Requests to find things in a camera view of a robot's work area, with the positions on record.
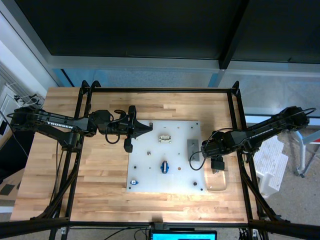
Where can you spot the grey metal stand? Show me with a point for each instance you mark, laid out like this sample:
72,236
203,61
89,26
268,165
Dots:
302,152

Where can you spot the white plastic stool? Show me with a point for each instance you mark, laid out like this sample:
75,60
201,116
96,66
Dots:
271,160

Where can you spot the white taskboard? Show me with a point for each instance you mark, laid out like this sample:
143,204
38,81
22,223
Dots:
155,180

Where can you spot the screen with blue edge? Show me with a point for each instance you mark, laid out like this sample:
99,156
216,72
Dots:
182,236

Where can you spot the clear plastic tub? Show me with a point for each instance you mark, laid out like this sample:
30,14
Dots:
216,182

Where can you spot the grey metal peg plate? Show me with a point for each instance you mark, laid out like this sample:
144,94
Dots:
192,152

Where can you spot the black block with silver screw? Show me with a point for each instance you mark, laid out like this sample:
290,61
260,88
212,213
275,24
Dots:
165,167

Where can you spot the white connector housing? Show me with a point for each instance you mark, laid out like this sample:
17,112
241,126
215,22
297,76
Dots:
165,139

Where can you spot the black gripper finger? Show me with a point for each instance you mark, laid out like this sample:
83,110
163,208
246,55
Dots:
141,131
141,125

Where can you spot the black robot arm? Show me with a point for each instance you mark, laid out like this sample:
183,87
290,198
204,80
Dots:
60,123
262,132

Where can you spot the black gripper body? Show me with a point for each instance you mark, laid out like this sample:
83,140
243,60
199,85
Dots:
130,125
218,165

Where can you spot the blue square base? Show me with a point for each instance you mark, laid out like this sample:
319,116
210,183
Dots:
130,184

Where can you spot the blue round clamp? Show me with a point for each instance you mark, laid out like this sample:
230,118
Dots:
161,167

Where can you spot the black table frame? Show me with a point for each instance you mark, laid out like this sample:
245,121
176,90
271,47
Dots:
200,222

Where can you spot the black wall pillar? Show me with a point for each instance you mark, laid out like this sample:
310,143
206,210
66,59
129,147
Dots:
232,37

